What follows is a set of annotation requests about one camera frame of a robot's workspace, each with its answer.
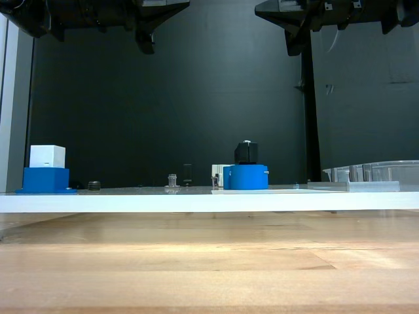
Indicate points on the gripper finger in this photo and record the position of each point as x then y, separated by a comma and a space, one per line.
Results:
163, 10
284, 13

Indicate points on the black block with screw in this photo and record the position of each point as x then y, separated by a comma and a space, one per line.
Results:
246, 152

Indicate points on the white cube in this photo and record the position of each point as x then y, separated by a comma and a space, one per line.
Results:
47, 156

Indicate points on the clear plastic tub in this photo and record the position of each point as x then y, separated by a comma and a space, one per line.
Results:
383, 170

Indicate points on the small clear connector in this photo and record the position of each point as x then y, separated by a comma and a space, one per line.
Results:
172, 183

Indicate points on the grey multi-pin connector housing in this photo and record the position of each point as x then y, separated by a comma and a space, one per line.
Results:
217, 175

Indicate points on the blue square base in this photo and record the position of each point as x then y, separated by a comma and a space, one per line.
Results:
46, 180

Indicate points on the grey metal holder plate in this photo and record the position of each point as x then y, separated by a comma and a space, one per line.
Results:
373, 187

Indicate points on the white task board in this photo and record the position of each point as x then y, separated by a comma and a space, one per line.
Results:
196, 203

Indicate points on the black wall pillar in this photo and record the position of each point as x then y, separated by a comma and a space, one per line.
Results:
309, 114

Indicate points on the grey metal window frame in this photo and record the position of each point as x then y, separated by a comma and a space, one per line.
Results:
13, 114

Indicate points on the small black post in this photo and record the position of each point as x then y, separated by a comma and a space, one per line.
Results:
187, 172

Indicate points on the blue round mount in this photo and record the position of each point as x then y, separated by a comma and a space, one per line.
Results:
248, 178

